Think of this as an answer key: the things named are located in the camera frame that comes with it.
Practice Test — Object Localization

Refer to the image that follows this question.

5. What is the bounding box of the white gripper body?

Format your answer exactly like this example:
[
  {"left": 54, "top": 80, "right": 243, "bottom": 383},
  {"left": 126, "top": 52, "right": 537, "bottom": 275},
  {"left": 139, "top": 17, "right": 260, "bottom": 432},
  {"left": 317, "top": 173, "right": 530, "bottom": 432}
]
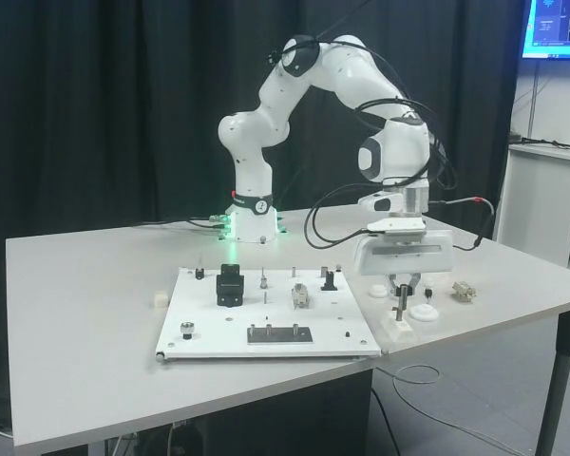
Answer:
[{"left": 351, "top": 228, "right": 455, "bottom": 277}]

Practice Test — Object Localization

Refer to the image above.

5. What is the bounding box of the white peg holder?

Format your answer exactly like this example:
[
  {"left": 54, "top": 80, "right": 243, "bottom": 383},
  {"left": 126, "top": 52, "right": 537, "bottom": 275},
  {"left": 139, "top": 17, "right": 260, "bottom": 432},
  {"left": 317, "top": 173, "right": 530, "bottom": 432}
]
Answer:
[{"left": 379, "top": 314, "right": 416, "bottom": 345}]

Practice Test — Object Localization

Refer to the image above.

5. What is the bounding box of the white medium gear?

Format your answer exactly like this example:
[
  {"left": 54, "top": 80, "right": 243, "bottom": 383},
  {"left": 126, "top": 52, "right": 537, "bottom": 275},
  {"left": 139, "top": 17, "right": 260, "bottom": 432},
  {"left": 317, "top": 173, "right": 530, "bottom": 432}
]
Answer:
[{"left": 409, "top": 304, "right": 440, "bottom": 323}]

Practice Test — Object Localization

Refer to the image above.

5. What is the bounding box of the beige metal connector plug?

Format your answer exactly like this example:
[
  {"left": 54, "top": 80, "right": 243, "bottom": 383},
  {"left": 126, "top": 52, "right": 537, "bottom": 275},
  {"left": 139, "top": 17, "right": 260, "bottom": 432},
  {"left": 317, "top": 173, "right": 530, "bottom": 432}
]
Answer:
[{"left": 450, "top": 280, "right": 479, "bottom": 303}]

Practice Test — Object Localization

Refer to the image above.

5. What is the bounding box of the thin black rod red tag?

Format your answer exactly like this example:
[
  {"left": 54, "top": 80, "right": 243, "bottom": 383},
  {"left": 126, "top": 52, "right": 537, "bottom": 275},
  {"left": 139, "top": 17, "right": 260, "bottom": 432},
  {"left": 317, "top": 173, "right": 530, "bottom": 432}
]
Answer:
[{"left": 472, "top": 195, "right": 498, "bottom": 249}]

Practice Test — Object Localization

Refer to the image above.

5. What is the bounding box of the white cabinet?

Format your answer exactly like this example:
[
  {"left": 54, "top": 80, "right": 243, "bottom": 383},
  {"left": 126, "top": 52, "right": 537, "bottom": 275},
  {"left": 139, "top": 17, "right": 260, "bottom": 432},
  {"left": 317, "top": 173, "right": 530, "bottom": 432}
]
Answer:
[{"left": 492, "top": 142, "right": 570, "bottom": 276}]

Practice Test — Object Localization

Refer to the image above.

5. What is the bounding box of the black D-SUB plug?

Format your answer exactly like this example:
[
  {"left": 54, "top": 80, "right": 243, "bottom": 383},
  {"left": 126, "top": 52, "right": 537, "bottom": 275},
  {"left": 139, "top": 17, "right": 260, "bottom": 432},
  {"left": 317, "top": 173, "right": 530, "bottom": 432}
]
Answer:
[{"left": 215, "top": 263, "right": 245, "bottom": 308}]

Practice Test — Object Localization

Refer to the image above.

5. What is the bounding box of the grey table leg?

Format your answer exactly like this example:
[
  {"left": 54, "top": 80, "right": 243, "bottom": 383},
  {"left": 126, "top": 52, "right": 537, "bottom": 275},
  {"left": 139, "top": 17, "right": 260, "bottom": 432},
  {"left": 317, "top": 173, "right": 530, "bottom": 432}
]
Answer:
[{"left": 535, "top": 311, "right": 570, "bottom": 456}]

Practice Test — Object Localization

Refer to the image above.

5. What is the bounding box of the white task board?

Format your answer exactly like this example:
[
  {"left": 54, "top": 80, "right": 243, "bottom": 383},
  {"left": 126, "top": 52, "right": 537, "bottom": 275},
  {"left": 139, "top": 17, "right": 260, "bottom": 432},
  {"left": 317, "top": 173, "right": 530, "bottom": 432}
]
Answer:
[{"left": 154, "top": 265, "right": 390, "bottom": 366}]

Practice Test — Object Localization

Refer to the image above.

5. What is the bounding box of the black item on cabinet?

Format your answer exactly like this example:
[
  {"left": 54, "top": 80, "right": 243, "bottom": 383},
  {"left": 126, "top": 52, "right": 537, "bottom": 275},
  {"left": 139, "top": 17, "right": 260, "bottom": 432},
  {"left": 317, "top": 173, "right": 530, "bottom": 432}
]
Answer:
[{"left": 508, "top": 134, "right": 570, "bottom": 154}]

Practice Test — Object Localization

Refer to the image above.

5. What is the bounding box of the blue screen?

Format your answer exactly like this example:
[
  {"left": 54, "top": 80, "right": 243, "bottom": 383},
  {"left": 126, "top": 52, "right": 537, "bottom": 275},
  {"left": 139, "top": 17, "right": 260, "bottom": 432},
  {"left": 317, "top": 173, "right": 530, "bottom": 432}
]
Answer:
[{"left": 521, "top": 0, "right": 570, "bottom": 61}]

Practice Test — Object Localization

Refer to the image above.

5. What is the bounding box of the black curtain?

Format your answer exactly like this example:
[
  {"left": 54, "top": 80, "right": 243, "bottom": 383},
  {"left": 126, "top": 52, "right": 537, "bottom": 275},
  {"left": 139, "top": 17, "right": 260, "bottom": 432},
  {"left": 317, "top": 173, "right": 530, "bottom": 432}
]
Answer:
[{"left": 0, "top": 0, "right": 523, "bottom": 428}]

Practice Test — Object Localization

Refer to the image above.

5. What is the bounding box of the grey floor cable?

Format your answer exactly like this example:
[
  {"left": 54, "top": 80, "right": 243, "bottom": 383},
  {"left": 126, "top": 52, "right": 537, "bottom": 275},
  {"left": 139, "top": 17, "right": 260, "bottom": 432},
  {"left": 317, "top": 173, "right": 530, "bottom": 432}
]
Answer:
[{"left": 370, "top": 363, "right": 447, "bottom": 456}]

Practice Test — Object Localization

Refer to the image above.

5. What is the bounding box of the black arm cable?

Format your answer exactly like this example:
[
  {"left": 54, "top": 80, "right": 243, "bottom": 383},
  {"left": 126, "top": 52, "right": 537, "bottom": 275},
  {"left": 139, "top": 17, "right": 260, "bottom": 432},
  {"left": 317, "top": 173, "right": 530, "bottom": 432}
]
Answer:
[{"left": 267, "top": 33, "right": 459, "bottom": 250}]

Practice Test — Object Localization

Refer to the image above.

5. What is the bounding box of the black base cable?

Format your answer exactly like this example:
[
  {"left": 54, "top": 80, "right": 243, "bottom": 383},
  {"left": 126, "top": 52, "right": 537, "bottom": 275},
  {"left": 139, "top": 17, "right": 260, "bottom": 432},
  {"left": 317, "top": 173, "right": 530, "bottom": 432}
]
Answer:
[{"left": 142, "top": 215, "right": 234, "bottom": 232}]

